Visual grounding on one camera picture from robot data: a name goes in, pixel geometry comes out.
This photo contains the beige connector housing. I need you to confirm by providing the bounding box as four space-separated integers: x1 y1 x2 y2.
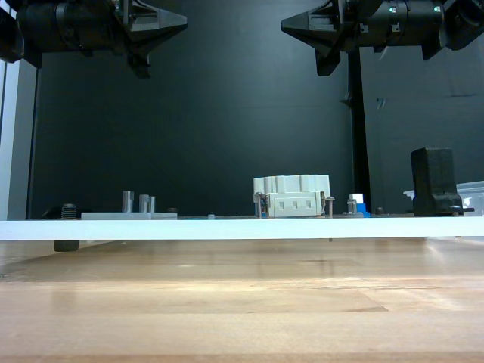
252 174 333 219

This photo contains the black wall pillar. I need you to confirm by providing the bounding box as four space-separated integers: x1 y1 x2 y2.
342 48 372 215

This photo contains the grey metal partition frame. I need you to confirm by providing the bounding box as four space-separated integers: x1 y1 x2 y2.
0 60 39 221

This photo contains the grey peg holder plate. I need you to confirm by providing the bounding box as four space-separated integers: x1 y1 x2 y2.
80 211 179 221

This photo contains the blue and white socket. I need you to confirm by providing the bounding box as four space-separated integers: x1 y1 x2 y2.
349 192 368 218

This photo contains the tall black connector housing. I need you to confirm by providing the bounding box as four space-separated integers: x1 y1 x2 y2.
406 147 476 218

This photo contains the white task board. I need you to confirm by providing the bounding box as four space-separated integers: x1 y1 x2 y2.
0 216 484 242

